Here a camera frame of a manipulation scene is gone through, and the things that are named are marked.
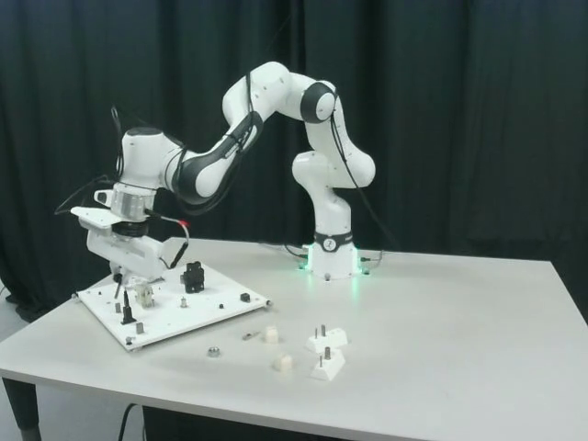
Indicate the white task board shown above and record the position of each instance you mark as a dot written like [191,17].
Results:
[202,317]

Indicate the black tall plug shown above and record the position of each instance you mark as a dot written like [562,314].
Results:
[127,313]

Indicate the small white holder block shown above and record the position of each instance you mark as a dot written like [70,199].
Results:
[283,363]
[271,335]

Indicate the dark table leg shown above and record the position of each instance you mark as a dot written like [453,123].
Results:
[18,404]

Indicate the white peg holder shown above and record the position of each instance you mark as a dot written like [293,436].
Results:
[327,342]
[328,369]

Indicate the black D-SUB plug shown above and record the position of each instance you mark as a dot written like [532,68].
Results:
[193,277]

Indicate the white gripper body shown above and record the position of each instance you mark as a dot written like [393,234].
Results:
[138,257]

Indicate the black curtain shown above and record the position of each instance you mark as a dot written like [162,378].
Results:
[459,115]

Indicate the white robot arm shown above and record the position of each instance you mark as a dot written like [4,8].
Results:
[331,206]

